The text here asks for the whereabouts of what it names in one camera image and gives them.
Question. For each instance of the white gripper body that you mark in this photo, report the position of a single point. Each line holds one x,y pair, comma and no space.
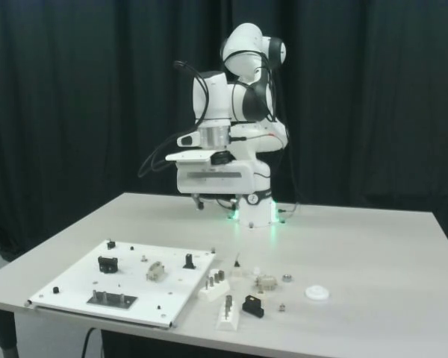
213,182

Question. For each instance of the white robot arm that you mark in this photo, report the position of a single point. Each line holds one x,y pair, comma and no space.
242,37

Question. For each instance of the small white Ethernet holder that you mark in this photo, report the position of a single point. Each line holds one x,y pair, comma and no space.
236,272

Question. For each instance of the thin metal round peg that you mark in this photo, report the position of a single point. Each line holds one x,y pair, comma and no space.
210,279

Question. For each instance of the white peg holder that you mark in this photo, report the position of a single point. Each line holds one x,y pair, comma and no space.
213,291
227,320

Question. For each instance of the metal square peg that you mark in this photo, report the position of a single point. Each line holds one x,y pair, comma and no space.
229,301

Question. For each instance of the black D-SUB plug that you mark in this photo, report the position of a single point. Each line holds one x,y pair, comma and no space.
253,304

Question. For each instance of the white task board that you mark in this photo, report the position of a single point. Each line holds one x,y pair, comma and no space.
127,287

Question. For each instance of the metal BNC plug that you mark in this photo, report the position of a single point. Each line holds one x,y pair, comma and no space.
282,306

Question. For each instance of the white large gear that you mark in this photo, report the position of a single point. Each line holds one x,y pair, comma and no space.
317,292

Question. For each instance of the black curtain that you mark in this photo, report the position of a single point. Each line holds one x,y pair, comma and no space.
59,112

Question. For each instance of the dark table leg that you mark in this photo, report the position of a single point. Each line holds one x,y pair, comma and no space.
2,332

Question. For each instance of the small white camera box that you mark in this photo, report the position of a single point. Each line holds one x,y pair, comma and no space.
188,141

